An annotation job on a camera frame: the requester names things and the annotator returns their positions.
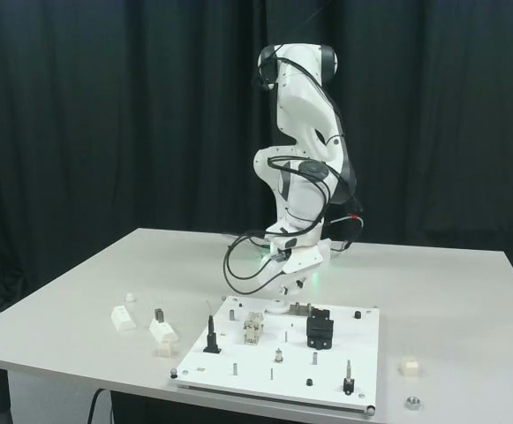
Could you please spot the flat white mounting plate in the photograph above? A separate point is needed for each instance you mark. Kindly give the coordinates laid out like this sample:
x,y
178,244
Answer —
x,y
307,258

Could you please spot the grey metal peg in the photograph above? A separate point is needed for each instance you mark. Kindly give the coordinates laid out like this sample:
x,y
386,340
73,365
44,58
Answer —
x,y
156,315
162,315

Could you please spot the metal hex nut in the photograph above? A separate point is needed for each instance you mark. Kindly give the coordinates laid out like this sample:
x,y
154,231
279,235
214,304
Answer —
x,y
410,402

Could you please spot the clear Ethernet plug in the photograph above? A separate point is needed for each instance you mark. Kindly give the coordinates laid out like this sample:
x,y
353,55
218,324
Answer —
x,y
252,329

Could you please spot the metal bolt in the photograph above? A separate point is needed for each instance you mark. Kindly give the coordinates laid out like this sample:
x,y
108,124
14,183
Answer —
x,y
349,368

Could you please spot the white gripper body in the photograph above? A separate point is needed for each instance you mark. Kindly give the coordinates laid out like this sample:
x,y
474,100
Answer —
x,y
273,271

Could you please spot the white large gear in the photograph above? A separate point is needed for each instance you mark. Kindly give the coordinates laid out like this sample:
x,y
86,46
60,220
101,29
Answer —
x,y
278,306

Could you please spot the black D-SUB plug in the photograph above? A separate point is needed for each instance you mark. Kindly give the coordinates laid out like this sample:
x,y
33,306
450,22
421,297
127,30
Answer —
x,y
320,329

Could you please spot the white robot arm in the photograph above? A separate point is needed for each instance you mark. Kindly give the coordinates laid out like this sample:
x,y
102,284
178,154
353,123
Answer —
x,y
300,110

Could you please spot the white small gear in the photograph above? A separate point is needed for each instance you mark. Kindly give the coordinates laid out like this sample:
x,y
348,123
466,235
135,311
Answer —
x,y
129,297

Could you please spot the white task board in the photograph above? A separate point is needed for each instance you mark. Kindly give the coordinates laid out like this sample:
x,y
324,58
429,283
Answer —
x,y
256,380

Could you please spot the small beige holder block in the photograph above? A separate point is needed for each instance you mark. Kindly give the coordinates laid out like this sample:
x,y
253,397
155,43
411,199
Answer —
x,y
409,366

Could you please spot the metal BNC plug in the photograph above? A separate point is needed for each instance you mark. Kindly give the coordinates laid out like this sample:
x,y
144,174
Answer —
x,y
278,355

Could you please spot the white peg holder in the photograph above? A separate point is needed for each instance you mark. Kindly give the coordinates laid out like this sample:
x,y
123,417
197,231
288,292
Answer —
x,y
163,332
123,318

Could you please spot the black curtain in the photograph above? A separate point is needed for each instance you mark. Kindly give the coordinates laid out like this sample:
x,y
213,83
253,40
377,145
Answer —
x,y
106,110

